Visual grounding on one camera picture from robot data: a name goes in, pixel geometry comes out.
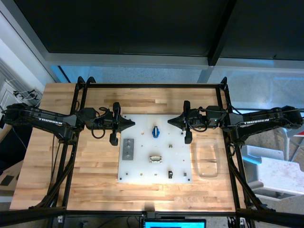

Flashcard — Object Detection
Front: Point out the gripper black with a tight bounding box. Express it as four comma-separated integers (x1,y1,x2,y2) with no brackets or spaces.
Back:
104,102,136,146
167,101,206,145

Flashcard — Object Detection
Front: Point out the white taskboard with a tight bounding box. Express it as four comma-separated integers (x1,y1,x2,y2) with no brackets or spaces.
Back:
118,114,192,185

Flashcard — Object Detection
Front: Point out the grey metal plate with bolts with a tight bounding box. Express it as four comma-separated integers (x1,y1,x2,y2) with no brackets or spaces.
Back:
122,138,135,162

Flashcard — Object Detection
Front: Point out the clear plastic tub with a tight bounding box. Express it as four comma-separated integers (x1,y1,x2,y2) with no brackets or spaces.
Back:
195,139,221,181

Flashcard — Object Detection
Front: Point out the blue lit computer screen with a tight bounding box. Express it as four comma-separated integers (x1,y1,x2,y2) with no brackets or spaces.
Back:
142,218,207,228

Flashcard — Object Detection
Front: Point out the white step stool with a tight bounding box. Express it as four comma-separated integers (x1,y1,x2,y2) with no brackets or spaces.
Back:
242,144,304,202

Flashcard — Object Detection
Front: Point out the cardboard box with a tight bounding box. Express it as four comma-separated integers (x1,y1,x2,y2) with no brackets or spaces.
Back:
0,161,24,190

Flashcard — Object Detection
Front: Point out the white cabinet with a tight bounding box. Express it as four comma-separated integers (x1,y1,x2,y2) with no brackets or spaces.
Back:
0,59,52,112

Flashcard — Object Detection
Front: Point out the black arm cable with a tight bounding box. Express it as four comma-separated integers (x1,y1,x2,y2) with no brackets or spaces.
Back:
91,106,110,140
190,107,209,132

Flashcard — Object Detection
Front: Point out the black aluminium frame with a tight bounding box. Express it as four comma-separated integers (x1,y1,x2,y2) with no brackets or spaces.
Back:
0,76,304,228

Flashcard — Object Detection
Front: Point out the tangled cable bundle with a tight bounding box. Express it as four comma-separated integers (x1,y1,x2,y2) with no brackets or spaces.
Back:
13,89,43,102

